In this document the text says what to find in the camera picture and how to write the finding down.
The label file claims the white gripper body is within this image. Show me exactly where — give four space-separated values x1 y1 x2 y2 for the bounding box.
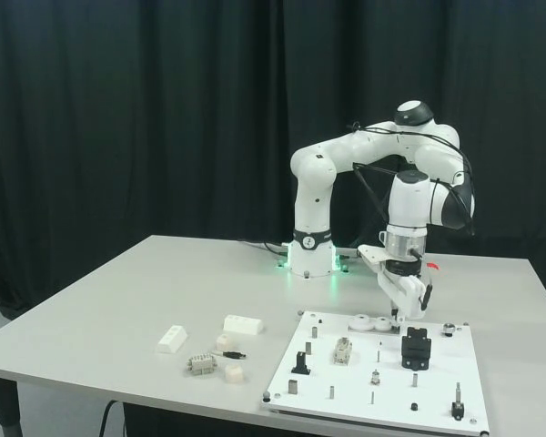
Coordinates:
376 271 427 321

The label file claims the thin black rod red tag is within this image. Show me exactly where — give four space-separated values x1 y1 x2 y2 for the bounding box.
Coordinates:
409 259 440 309

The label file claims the black D-SUB plug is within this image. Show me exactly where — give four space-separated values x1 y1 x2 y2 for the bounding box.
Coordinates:
399 324 433 369

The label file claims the white task board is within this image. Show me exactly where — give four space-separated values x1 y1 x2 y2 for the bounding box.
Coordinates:
258 310 491 427

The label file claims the white holder with holes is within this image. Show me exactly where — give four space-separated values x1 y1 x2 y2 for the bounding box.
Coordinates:
222 313 266 338
156 323 189 354

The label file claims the beige waterproof plug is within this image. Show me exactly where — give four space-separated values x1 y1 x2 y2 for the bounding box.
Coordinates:
184 355 217 378

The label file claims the black under-table cabinet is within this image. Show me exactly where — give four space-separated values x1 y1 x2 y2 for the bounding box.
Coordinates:
122 400 278 437

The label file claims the black curtain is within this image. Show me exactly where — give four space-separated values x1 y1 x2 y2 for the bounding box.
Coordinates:
0 0 546 315

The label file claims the dark grey table leg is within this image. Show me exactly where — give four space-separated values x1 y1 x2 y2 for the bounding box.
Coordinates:
0 374 20 437

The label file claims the flat white mount plate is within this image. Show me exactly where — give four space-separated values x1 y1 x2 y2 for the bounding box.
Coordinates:
357 244 389 267

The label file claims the black base cable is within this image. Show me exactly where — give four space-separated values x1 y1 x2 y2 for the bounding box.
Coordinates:
339 247 366 266
242 239 293 255

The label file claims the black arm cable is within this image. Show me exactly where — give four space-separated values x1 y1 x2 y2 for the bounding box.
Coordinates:
350 120 478 239

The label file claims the black floor cable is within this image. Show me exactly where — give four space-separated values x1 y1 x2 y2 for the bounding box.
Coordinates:
100 399 122 437

